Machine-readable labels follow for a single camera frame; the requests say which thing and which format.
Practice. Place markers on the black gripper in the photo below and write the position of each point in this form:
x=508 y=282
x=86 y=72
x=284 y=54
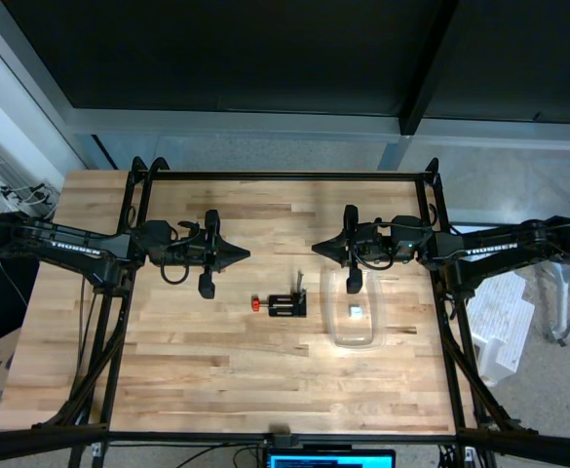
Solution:
x=210 y=219
x=353 y=217

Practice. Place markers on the clear plastic container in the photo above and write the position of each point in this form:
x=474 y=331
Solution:
x=357 y=337

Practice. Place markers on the small white block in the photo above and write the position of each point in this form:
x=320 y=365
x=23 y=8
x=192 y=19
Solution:
x=355 y=312

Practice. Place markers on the black vise with orange knob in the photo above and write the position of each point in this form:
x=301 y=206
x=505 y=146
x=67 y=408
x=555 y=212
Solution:
x=287 y=306

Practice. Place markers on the white foam block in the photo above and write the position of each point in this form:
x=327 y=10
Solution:
x=499 y=317

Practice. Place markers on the laptop screen with blue edge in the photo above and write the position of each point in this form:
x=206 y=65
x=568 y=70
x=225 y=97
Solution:
x=328 y=460

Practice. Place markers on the grey metal stand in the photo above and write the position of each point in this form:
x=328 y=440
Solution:
x=561 y=302

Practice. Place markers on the black metal frame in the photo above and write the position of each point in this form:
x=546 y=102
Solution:
x=275 y=176

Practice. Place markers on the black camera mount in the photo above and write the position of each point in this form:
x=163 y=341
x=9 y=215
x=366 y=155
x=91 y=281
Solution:
x=280 y=434

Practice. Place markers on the white frame bracket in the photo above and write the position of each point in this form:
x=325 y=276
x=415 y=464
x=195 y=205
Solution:
x=469 y=454
x=96 y=449

